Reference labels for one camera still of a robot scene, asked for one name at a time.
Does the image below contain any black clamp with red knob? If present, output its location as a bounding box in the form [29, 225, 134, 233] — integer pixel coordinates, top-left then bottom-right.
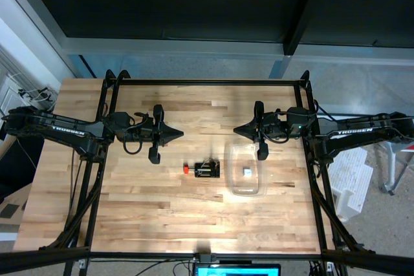
[182, 158, 222, 180]

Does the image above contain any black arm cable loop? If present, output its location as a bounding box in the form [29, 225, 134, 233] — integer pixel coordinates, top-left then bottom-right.
[122, 138, 144, 155]
[265, 133, 291, 145]

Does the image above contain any laptop screen blue edge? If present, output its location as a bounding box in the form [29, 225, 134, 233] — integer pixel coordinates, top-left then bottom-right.
[193, 262, 281, 276]

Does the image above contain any white foam packing piece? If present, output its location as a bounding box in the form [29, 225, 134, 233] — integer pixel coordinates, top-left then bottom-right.
[327, 148, 375, 224]

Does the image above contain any tangled cable bundle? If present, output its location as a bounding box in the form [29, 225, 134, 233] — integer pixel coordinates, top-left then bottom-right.
[17, 87, 58, 103]

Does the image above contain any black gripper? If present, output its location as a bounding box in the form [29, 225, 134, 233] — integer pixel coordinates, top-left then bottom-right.
[127, 104, 184, 164]
[233, 100, 288, 162]

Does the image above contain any grey metal stand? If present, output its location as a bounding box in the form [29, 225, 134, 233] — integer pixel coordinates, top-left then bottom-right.
[374, 140, 414, 196]

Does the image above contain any black metal frame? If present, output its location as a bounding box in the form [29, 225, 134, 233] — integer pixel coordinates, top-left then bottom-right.
[0, 69, 414, 276]

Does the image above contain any small black table camera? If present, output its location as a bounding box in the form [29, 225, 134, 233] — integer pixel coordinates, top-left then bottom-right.
[193, 249, 216, 263]

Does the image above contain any brown cardboard box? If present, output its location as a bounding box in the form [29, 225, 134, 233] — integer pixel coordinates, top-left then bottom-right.
[0, 181, 33, 225]

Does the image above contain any clear plastic tub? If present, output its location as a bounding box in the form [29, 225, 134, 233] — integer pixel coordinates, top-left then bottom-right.
[225, 142, 270, 198]

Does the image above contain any black vertical post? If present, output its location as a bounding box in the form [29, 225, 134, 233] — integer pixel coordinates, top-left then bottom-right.
[283, 0, 324, 56]

